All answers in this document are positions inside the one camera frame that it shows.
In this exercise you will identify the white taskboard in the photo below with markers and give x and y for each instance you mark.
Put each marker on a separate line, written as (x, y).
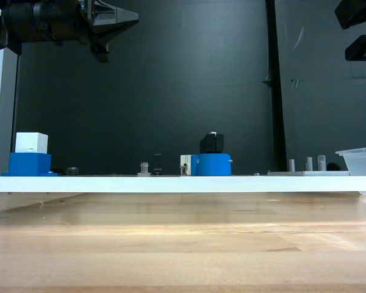
(170, 184)

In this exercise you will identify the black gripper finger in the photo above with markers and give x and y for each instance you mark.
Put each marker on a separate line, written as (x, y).
(109, 30)
(116, 15)

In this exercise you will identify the thin metal peg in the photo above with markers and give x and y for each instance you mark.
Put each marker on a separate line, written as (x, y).
(291, 164)

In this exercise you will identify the black clamp block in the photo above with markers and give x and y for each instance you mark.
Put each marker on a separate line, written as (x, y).
(212, 143)

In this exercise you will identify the blue round holder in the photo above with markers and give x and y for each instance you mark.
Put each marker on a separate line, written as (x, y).
(213, 164)

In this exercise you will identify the beige multi-pin connector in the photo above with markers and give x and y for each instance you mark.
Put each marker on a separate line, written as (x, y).
(186, 160)

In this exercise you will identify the clear plastic tub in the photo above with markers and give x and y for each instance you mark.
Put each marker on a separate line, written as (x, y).
(363, 161)

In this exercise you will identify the white square block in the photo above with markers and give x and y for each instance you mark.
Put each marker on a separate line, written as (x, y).
(30, 142)

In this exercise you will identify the blue square holder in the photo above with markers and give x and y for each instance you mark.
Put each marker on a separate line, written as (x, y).
(27, 164)

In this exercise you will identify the thick metal peg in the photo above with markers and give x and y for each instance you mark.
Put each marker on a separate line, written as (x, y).
(321, 162)

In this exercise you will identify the black knurled knob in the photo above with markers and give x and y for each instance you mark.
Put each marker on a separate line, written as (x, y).
(73, 171)

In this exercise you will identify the medium metal peg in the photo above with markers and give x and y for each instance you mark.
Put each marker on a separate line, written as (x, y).
(309, 164)

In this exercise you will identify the small silver connector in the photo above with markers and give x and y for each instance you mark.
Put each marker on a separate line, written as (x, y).
(144, 168)

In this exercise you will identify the grey metal peg plate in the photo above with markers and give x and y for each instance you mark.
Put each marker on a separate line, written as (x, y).
(308, 173)

